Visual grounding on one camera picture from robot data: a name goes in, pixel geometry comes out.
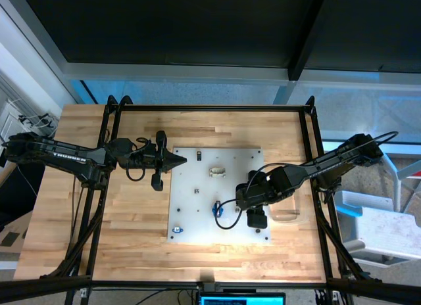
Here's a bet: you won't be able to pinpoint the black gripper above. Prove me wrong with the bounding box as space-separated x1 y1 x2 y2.
145 130 187 192
245 170 268 229

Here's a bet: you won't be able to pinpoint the white task board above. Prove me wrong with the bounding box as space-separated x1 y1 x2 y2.
167 147 272 244

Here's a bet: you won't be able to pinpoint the clear plastic tub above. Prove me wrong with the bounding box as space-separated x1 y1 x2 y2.
268 183 305 225

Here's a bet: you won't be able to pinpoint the laptop with blue screen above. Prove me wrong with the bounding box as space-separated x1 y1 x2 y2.
196 291 286 305

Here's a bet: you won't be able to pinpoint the white step stool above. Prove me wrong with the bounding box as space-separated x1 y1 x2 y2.
334 189 421 270

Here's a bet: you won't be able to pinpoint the black case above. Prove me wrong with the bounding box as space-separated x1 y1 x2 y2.
0 162 45 233

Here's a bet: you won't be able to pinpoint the cardboard box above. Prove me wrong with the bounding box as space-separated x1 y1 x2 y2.
0 211 34 263

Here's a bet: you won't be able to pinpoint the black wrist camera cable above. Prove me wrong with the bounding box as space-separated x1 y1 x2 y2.
214 198 245 231
125 166 147 183

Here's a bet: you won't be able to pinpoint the black metal frame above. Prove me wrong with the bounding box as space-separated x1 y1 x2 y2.
0 94 421 305

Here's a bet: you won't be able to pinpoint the small grey camera bracket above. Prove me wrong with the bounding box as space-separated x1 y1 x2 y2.
199 275 220 292

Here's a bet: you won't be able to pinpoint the black power adapter cables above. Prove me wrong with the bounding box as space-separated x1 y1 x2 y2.
18 112 57 130

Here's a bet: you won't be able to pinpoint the white tube frame chair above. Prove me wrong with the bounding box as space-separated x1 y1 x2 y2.
378 152 421 217

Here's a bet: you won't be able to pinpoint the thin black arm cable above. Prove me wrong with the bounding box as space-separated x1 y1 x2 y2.
370 130 400 145

